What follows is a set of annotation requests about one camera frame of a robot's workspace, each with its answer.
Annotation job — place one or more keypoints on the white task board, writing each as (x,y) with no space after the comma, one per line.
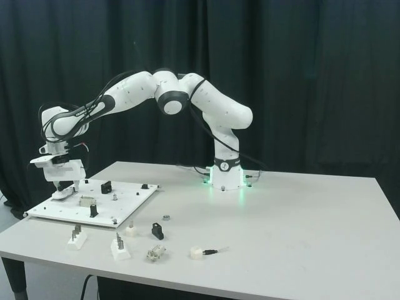
(131,203)

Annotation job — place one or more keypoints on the small white bolt holder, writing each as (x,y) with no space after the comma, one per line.
(131,232)

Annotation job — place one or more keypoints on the small white plug holder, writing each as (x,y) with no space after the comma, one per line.
(197,253)

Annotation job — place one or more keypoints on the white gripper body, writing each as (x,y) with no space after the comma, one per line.
(67,172)

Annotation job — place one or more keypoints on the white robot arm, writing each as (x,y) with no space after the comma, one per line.
(218,109)

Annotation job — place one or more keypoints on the white square peg holder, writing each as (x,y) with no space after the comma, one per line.
(76,243)

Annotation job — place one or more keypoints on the white round peg holder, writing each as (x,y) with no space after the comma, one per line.
(120,253)

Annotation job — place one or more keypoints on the medium metal square peg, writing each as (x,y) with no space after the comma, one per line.
(74,235)

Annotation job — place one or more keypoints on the black D-SUB plug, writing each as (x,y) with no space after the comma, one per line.
(157,231)

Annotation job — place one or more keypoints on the black table leg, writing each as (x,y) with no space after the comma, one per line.
(14,278)

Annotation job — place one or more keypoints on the white large gear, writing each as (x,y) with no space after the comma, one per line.
(61,195)

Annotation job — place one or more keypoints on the grey waterproof plug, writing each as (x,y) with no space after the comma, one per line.
(153,252)

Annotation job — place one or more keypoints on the large metal square peg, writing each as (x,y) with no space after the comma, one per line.
(78,229)

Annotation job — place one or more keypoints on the black curtain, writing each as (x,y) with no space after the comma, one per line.
(281,62)

